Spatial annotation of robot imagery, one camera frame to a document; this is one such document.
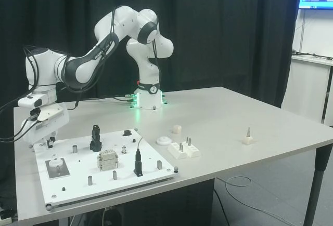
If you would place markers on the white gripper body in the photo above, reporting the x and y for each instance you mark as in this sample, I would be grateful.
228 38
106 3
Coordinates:
33 135

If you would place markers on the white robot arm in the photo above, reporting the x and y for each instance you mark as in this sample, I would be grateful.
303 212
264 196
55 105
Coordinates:
147 75

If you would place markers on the white medium gear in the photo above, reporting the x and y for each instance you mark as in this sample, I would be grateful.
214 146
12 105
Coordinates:
56 164

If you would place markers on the metal round peg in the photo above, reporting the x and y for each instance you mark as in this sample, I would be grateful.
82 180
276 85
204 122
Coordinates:
90 180
75 148
190 141
180 147

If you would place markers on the black D-SUB plug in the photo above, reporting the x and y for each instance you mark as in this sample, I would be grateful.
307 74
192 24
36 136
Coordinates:
95 140

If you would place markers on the beige rectangular connector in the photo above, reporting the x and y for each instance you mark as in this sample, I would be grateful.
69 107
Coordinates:
108 161

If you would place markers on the metal square peg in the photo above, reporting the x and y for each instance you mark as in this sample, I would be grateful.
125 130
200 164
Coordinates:
114 175
159 165

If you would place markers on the metal BNC plug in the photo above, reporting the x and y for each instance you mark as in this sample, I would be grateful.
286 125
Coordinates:
124 149

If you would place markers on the white task board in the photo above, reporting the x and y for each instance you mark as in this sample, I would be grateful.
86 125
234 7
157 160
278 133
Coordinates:
109 184

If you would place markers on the white large gear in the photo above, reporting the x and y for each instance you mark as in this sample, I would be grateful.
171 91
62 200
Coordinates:
164 140

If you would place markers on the small white cube holder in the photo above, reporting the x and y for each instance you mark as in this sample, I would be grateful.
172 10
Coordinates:
177 129

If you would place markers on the white peg holder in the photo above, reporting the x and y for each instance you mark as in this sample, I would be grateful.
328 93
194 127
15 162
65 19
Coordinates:
178 153
193 152

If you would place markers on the pointed metal pin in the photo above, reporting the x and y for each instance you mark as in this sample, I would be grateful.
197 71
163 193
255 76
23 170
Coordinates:
249 132

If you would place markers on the black curtain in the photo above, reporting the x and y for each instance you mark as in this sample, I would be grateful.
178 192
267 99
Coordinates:
234 28

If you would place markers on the white cabinet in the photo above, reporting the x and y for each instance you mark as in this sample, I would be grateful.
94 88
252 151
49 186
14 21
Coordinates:
304 88

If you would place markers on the grey table leg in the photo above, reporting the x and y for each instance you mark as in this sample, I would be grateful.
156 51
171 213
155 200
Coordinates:
316 184

